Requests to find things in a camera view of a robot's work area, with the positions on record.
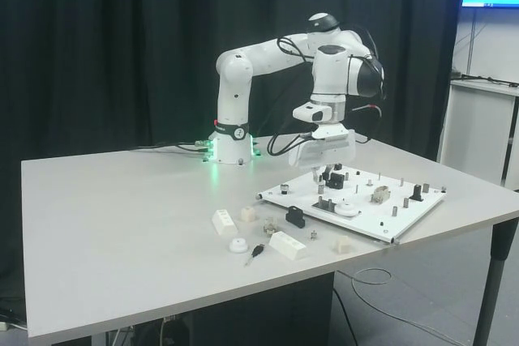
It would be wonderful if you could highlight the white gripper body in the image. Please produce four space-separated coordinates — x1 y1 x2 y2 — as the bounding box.
287 128 358 171

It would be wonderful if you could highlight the white large gear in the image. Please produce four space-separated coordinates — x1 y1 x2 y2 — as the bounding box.
335 200 360 218

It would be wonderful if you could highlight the white medium gear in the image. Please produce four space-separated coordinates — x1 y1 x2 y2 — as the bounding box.
229 237 249 256

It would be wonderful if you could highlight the flat white mounting plate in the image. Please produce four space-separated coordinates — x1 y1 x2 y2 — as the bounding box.
311 122 350 142

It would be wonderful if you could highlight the white box with dark window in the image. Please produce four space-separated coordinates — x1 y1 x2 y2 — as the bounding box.
292 102 331 125

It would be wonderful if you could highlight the white task board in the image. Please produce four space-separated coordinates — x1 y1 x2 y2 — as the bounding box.
254 166 448 246

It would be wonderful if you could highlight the grey waterproof plug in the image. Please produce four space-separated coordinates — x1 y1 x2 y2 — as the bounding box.
260 218 281 238

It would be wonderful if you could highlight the white peg holder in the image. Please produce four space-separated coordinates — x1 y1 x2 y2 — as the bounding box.
268 231 308 261
212 207 238 237

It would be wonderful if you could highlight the black USB plug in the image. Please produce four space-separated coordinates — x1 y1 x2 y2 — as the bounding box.
243 243 267 268

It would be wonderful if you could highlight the white cabinet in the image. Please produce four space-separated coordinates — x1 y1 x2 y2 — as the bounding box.
436 77 519 192

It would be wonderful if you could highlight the black table leg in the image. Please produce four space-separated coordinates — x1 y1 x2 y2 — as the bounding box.
471 216 514 346

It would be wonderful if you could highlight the black curtain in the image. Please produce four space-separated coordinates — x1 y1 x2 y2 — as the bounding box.
0 0 466 323

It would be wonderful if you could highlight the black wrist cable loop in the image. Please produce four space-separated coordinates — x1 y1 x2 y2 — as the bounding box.
265 131 314 158

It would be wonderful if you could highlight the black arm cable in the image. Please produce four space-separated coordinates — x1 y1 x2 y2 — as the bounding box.
277 27 387 100

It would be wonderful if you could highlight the grey floor cable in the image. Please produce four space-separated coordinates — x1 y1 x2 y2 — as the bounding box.
350 267 411 311

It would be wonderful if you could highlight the black base cable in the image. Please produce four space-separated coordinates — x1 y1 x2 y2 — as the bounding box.
135 140 216 153

